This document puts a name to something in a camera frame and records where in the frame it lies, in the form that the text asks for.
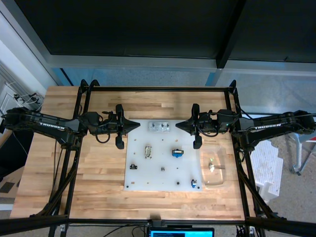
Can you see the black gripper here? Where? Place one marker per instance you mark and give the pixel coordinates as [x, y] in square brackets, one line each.
[112, 126]
[205, 124]

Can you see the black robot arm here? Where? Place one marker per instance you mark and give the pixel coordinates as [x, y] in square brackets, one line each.
[49, 124]
[266, 127]

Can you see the grey rectangular connector housing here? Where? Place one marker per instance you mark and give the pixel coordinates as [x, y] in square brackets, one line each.
[148, 152]

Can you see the aluminium socket block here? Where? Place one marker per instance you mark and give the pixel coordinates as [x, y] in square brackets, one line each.
[159, 127]

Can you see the blue and black D-sub socket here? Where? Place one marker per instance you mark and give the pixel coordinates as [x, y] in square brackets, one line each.
[177, 153]

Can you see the white task board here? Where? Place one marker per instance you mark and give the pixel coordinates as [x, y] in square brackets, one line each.
[160, 153]

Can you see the black clamp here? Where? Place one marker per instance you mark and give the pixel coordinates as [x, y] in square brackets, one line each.
[133, 167]

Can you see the small blue socket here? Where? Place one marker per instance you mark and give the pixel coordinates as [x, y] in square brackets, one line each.
[193, 183]

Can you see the clear plastic tub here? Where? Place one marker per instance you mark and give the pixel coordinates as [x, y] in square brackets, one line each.
[219, 180]

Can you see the white foam packaging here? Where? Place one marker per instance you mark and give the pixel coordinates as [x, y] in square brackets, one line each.
[267, 172]

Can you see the laptop screen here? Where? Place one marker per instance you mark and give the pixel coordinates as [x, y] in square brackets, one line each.
[180, 233]

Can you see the cardboard box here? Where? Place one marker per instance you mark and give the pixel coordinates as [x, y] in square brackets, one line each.
[10, 176]

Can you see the black aluminium frame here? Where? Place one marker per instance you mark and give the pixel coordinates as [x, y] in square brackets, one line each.
[158, 89]

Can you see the small black fixed camera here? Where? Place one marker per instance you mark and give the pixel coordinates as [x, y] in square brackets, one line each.
[157, 220]

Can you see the grey metal chair frame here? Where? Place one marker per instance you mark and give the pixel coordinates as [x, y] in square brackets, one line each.
[299, 148]

